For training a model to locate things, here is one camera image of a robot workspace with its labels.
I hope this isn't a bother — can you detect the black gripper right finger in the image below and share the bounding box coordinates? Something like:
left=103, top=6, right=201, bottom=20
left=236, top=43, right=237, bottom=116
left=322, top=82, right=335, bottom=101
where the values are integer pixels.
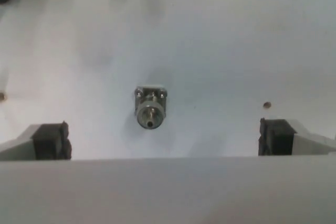
left=258, top=118, right=336, bottom=157

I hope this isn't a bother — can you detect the metal BNC plug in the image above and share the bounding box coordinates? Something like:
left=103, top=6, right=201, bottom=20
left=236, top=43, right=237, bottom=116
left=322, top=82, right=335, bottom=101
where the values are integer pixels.
left=135, top=100, right=164, bottom=130

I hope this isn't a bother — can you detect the white task board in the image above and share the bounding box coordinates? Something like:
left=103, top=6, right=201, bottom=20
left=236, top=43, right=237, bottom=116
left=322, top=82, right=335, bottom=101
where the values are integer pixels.
left=0, top=0, right=336, bottom=161

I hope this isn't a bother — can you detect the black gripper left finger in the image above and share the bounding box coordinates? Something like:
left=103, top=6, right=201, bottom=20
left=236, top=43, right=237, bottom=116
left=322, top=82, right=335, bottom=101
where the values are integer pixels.
left=0, top=121, right=73, bottom=161

